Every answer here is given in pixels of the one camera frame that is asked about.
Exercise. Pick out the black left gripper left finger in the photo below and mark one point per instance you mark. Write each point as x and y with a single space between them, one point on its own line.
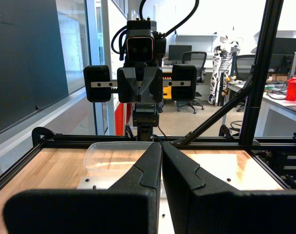
89 212

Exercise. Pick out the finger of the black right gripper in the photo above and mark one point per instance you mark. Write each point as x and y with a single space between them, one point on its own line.
153 90
126 92

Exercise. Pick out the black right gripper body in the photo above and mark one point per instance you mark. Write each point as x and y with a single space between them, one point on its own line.
97 75

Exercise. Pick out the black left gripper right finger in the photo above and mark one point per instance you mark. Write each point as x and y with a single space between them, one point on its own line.
223 212

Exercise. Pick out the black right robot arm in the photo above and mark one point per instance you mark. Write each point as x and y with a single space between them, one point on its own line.
145 114

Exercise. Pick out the black computer monitor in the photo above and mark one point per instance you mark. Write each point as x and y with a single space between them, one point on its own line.
179 52

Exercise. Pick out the black office chair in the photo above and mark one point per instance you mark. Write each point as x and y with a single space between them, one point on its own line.
244 65
194 58

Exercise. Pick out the clear plastic tub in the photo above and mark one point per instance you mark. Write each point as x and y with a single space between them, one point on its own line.
106 156

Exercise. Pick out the white lattice robot figure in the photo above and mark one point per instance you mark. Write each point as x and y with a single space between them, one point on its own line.
215 73

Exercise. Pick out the black control box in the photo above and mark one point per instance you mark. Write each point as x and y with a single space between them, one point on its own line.
279 158

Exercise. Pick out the white desk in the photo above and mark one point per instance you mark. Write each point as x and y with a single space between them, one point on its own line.
267 102

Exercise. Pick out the grey keyboard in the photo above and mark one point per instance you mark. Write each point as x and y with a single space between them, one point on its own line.
295 109

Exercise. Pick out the cardboard box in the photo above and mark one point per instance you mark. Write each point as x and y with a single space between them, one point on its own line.
279 78

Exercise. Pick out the dark wide monitor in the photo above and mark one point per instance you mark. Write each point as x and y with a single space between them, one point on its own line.
284 48

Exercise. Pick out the red plastic cup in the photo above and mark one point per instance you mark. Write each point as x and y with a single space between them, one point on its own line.
294 90

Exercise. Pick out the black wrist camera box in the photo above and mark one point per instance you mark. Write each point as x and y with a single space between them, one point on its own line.
140 46

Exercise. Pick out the black aluminium frame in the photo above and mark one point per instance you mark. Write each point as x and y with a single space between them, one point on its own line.
250 117

